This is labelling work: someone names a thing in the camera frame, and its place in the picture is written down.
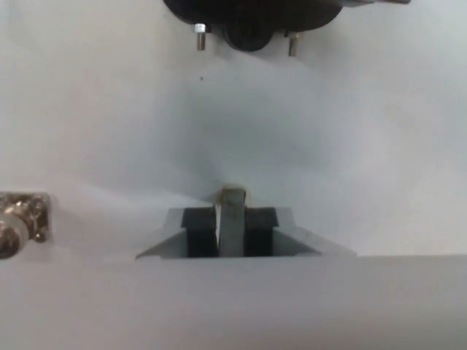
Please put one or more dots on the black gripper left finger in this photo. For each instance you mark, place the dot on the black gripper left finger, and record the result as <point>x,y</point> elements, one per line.
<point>200,233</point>

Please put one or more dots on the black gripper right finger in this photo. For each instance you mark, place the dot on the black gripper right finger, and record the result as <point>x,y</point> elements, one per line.
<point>259,233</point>

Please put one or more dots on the metal square peg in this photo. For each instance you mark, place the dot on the metal square peg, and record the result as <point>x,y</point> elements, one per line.
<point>230,226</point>

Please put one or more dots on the white task board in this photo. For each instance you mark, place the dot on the white task board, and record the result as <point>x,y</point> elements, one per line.
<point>328,127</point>

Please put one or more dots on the metal BNC plug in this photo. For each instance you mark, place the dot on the metal BNC plug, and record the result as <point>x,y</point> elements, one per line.
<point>9,237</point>

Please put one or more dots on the black D-SUB plug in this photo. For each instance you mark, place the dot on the black D-SUB plug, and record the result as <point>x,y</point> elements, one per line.
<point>251,18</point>

